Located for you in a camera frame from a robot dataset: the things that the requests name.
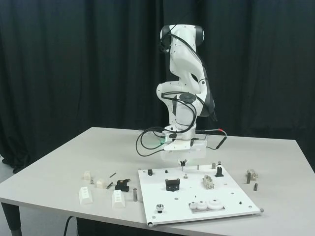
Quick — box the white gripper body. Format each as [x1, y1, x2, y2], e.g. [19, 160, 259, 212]
[159, 140, 207, 161]

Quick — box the white task board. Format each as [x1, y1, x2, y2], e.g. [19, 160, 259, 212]
[137, 164, 264, 226]

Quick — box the white large gear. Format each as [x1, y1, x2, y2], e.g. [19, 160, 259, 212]
[207, 199, 222, 211]

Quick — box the black D-SUB plug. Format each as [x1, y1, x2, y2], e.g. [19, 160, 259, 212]
[115, 178, 130, 192]

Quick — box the large white holder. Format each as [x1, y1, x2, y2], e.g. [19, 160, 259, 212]
[78, 186, 94, 205]
[111, 190, 127, 208]

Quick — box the black curtain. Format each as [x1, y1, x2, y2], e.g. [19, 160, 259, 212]
[0, 0, 315, 174]

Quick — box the dark table leg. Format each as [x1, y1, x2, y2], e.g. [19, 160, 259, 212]
[0, 202, 21, 236]

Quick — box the black looped cable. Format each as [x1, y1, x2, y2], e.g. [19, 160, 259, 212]
[135, 126, 178, 157]

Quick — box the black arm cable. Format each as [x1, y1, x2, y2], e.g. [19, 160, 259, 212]
[158, 31, 210, 86]

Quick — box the black floor cable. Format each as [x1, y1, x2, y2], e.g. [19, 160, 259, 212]
[64, 215, 76, 236]

